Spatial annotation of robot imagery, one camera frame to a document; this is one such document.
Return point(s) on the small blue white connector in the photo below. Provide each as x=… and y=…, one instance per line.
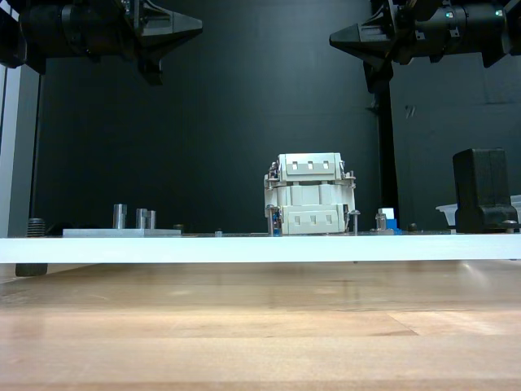
x=392, y=226

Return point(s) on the small black screw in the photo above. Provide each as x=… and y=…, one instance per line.
x=412, y=228

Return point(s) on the small silver connector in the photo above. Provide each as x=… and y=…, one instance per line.
x=381, y=224

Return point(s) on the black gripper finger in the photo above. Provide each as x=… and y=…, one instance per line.
x=171, y=22
x=374, y=53
x=366, y=32
x=163, y=45

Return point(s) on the clear plastic tub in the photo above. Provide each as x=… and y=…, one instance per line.
x=447, y=211

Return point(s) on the grey metal plate with posts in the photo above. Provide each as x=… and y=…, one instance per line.
x=122, y=232

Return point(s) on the beige HAN10E base socket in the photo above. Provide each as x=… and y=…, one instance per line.
x=313, y=220

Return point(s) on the black block socket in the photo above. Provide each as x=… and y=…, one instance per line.
x=480, y=183

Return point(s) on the white taskboard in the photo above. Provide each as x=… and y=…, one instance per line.
x=244, y=248

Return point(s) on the black knurled board screw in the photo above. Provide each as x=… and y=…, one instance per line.
x=36, y=228

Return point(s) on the beige HAN10E connector insert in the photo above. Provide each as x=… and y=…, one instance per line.
x=309, y=166

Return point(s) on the blue round connector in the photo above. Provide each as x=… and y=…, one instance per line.
x=277, y=231

